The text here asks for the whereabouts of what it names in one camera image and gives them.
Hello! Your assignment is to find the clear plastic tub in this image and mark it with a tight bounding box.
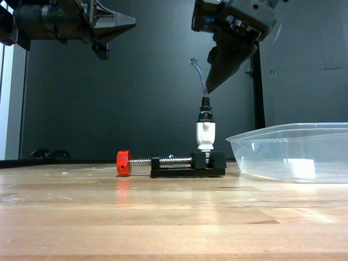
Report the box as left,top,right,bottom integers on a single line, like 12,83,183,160
225,122,348,184

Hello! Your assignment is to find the black vise with orange knob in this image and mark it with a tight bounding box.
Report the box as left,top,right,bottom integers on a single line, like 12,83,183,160
116,150,227,179

